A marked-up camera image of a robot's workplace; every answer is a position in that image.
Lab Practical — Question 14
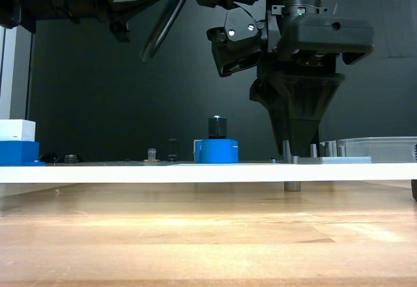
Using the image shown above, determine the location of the grey metal cylinder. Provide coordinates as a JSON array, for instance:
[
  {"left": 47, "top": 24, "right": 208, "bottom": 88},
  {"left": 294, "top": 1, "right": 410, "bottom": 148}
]
[{"left": 281, "top": 139, "right": 302, "bottom": 192}]

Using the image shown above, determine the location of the black hexagonal plug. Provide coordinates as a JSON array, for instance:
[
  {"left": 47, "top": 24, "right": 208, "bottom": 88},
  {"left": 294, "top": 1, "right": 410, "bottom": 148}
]
[{"left": 208, "top": 115, "right": 227, "bottom": 139}]

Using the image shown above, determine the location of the clear plastic tub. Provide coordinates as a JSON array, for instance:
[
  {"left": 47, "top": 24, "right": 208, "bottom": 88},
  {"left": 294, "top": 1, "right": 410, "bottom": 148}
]
[{"left": 320, "top": 136, "right": 417, "bottom": 164}]

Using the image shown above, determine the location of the blue round holder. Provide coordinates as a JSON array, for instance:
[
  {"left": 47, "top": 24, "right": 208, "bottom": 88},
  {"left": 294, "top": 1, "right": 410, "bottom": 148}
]
[{"left": 197, "top": 139, "right": 239, "bottom": 164}]

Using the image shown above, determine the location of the white board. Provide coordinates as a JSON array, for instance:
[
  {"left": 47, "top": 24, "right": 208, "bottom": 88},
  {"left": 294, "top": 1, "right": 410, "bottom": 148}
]
[{"left": 0, "top": 161, "right": 417, "bottom": 184}]

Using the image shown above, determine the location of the white connector block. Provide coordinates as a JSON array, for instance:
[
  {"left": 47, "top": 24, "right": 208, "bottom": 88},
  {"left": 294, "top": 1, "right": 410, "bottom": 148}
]
[{"left": 0, "top": 119, "right": 36, "bottom": 143}]

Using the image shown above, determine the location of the blue square holder block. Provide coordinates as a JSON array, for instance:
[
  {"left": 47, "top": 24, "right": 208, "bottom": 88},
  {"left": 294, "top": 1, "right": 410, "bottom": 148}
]
[{"left": 0, "top": 140, "right": 46, "bottom": 167}]

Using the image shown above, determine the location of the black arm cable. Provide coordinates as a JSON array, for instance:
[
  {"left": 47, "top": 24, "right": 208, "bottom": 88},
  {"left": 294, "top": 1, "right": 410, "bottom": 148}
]
[{"left": 139, "top": 0, "right": 200, "bottom": 64}]

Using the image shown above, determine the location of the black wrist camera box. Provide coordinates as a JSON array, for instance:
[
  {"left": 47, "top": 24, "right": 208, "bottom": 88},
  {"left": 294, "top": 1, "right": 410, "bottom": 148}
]
[{"left": 206, "top": 8, "right": 264, "bottom": 79}]

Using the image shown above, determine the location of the small black post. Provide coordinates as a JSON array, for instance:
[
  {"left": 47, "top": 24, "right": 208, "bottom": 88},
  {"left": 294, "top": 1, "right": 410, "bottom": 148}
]
[{"left": 168, "top": 139, "right": 179, "bottom": 161}]

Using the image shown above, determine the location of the white upright post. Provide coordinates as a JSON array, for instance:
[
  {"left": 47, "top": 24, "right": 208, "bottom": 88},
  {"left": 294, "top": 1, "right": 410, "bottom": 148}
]
[{"left": 0, "top": 25, "right": 33, "bottom": 122}]

